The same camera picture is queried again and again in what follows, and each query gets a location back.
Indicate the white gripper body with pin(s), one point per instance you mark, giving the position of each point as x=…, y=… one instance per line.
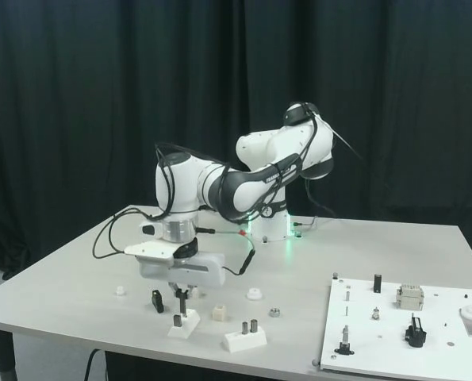
x=216, y=270

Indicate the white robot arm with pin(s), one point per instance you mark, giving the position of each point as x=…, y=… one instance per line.
x=172, y=186

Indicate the thin metal square peg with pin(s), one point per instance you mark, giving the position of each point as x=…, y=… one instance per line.
x=184, y=312

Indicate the thick dark square peg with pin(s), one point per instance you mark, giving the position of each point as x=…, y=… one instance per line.
x=177, y=320

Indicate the white square peg holder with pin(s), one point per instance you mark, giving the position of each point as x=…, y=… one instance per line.
x=188, y=329

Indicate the thin metal round peg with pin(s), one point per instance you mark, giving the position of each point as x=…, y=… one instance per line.
x=244, y=328

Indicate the thick metal round peg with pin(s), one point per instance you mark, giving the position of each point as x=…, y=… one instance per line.
x=254, y=326

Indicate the white round peg holder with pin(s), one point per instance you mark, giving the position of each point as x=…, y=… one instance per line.
x=243, y=342

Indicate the white Ethernet plug holder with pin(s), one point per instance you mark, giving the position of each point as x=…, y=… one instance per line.
x=196, y=293

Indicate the black D-SUB plug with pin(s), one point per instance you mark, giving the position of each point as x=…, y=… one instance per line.
x=157, y=303

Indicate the beige cube plug holder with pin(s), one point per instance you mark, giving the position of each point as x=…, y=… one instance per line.
x=219, y=313

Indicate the white medium gear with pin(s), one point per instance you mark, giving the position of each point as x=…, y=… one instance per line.
x=254, y=294

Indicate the white small gear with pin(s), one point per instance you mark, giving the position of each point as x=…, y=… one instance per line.
x=120, y=291

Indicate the metal hex bolt nut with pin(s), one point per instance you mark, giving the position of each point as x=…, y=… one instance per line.
x=274, y=312

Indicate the metal waterproof plug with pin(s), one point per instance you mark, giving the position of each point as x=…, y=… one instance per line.
x=345, y=337

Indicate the black USB plug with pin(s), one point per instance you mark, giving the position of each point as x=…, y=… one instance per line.
x=377, y=283

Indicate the small metal BNC plug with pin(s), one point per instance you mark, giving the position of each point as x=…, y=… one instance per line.
x=375, y=313

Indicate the white task board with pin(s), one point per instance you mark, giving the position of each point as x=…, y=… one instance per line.
x=378, y=345

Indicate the grey multi-pin connector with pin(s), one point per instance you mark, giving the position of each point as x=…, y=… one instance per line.
x=407, y=297

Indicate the black curtain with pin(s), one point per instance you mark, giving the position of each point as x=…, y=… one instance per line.
x=100, y=99

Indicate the flat white mount plate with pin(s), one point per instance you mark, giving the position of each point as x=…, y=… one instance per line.
x=152, y=252

